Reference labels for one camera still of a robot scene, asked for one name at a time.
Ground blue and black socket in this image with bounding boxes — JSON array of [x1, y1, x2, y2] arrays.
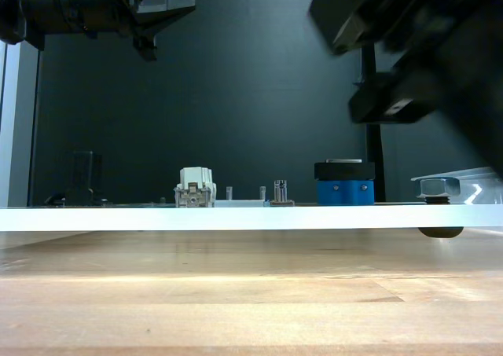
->
[[313, 158, 376, 207]]

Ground silver M12 hex nut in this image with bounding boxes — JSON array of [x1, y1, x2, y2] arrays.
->
[[410, 177, 461, 199]]

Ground white board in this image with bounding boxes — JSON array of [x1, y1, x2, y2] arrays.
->
[[0, 201, 503, 233]]

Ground small metal connector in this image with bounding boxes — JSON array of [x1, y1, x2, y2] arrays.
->
[[263, 178, 295, 208]]

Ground clear plastic tub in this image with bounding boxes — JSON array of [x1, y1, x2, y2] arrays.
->
[[410, 166, 503, 207]]

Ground beige connector housing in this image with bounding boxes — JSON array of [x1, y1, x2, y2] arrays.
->
[[172, 167, 218, 209]]

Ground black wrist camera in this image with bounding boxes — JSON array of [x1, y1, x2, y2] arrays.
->
[[307, 0, 396, 57]]

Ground black clamp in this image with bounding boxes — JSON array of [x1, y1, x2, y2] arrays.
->
[[44, 150, 108, 208]]

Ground black M12 threaded stud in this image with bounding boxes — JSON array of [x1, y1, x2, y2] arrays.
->
[[417, 197, 464, 239]]

